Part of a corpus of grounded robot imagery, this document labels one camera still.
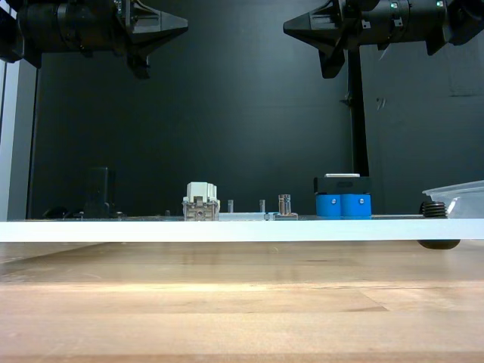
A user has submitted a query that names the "small metal post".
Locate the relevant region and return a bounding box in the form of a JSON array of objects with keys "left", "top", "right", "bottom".
[{"left": 272, "top": 193, "right": 299, "bottom": 221}]

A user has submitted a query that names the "blue black connector housing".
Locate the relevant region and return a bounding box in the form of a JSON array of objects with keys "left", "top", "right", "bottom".
[{"left": 313, "top": 172, "right": 374, "bottom": 220}]

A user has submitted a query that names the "black clamp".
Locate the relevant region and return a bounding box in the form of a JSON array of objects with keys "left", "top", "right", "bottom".
[{"left": 77, "top": 166, "right": 124, "bottom": 220}]

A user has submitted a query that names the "black round screw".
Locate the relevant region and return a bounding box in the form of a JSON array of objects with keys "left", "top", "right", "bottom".
[{"left": 419, "top": 201, "right": 449, "bottom": 220}]

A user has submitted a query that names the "black rubber board foot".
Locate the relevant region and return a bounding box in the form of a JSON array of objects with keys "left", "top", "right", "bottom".
[{"left": 417, "top": 238, "right": 462, "bottom": 251}]

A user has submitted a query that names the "beige rectangular connector housing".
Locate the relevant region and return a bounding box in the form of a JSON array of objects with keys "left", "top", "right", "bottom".
[{"left": 181, "top": 181, "right": 221, "bottom": 221}]

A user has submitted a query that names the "aluminium clamp block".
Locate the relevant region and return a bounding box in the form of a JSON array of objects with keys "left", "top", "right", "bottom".
[{"left": 218, "top": 198, "right": 274, "bottom": 222}]

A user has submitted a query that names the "black vertical column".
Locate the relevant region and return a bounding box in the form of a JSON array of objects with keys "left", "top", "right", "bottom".
[{"left": 340, "top": 47, "right": 371, "bottom": 178}]

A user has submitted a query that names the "clear plastic tub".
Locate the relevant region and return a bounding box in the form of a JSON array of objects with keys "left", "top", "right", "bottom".
[{"left": 421, "top": 180, "right": 484, "bottom": 220}]

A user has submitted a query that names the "white task board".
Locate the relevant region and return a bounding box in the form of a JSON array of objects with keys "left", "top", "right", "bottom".
[{"left": 0, "top": 212, "right": 484, "bottom": 244}]

